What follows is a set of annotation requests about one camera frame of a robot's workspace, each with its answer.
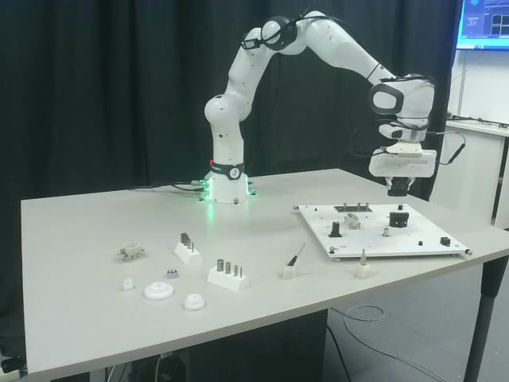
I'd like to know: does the white round peg holder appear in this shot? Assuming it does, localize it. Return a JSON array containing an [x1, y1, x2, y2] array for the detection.
[[206, 270, 252, 293]]

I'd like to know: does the black base cable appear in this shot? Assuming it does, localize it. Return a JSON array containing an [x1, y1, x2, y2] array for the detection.
[[133, 179, 210, 196]]

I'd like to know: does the black curtain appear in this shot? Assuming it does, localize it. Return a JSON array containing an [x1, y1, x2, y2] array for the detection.
[[0, 0, 458, 361]]

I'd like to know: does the white medium gear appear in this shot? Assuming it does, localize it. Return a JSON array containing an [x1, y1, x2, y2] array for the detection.
[[183, 293, 207, 310]]

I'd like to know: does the black USB plug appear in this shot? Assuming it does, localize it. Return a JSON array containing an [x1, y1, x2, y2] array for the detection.
[[286, 242, 307, 268]]

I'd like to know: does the grey floor cable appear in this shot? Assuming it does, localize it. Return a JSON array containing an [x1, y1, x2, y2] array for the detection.
[[329, 305, 478, 377]]

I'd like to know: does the white large gear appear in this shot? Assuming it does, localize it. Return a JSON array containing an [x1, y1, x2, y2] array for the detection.
[[143, 281, 175, 300]]

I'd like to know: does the white power strip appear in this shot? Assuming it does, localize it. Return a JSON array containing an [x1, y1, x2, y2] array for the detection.
[[0, 357, 24, 381]]

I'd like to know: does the white task board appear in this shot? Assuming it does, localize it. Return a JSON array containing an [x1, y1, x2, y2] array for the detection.
[[292, 202, 474, 263]]

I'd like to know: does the blue screen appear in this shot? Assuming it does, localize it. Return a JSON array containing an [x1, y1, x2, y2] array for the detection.
[[456, 0, 509, 52]]

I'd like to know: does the white square peg holder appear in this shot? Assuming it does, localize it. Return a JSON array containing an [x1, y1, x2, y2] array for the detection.
[[173, 240, 204, 264]]

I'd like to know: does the beige waterproof plug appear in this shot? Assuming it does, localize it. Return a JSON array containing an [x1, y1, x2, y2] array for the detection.
[[118, 244, 143, 263]]

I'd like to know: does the thin black rod on wire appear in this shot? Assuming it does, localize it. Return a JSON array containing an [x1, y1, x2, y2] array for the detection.
[[427, 130, 467, 166]]

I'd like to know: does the black table leg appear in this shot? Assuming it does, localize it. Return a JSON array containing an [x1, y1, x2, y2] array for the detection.
[[464, 260, 500, 382]]

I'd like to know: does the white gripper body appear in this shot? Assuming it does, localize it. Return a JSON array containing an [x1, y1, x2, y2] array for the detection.
[[368, 149, 438, 179]]

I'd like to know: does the white cabinet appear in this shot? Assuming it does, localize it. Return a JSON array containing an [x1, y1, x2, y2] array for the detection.
[[431, 119, 509, 231]]

